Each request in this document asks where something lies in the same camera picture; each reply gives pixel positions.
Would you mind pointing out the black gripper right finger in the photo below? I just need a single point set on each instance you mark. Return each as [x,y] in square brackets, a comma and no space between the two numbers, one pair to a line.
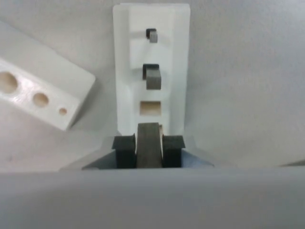
[172,152]

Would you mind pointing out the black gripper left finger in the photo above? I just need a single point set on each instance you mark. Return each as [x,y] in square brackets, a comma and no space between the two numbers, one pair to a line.
[124,152]

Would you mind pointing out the large metal square peg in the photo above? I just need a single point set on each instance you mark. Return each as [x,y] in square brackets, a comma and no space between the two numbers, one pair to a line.
[149,145]

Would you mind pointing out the medium metal square peg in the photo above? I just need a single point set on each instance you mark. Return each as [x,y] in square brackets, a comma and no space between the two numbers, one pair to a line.
[153,81]

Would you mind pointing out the white square peg holder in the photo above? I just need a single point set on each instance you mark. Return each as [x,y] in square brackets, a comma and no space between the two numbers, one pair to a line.
[178,71]

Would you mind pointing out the small metal square peg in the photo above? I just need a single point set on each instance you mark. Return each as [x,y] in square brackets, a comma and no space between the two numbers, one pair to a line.
[153,37]

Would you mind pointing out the white round peg holder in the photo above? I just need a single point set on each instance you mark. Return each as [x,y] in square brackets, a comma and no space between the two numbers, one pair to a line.
[28,71]

